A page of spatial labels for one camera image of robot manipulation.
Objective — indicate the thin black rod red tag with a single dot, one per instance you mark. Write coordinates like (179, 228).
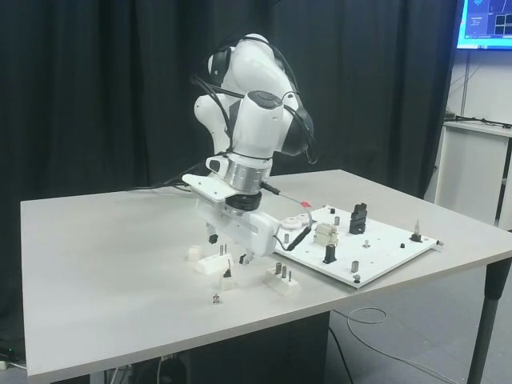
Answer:
(298, 239)

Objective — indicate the metal square peg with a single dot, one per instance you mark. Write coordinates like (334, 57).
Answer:
(222, 250)
(277, 268)

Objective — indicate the small white cube holder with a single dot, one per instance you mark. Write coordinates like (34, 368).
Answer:
(194, 253)

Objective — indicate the dark table leg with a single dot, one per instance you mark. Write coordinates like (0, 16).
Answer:
(486, 320)

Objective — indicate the white large gear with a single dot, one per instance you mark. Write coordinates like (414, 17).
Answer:
(299, 221)

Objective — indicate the beige waterproof plug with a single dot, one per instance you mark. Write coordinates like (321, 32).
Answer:
(322, 236)

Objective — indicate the black curtain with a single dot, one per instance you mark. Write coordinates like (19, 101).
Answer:
(100, 100)

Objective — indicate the white task board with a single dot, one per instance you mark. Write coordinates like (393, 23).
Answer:
(384, 256)

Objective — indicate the metal BNC plug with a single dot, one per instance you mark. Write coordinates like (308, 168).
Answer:
(216, 300)

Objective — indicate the white three-peg holder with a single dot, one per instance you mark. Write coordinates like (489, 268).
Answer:
(282, 283)

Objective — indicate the blue screen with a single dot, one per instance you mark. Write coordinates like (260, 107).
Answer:
(486, 22)

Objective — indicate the white USB plug holder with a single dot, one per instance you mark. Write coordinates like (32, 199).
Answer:
(225, 283)

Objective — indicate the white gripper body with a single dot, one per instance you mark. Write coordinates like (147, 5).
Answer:
(248, 232)

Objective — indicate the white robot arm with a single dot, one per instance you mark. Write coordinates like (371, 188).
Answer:
(250, 132)

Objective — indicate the white cabinet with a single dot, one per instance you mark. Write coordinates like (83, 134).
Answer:
(476, 172)

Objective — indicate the black D-SUB plug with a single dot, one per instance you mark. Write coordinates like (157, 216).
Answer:
(358, 220)

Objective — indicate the long white peg holder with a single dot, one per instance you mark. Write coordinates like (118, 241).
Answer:
(210, 265)

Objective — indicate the white medium gear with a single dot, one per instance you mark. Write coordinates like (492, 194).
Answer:
(285, 225)

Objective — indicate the clear Ethernet plug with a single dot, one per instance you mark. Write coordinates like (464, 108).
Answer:
(416, 227)

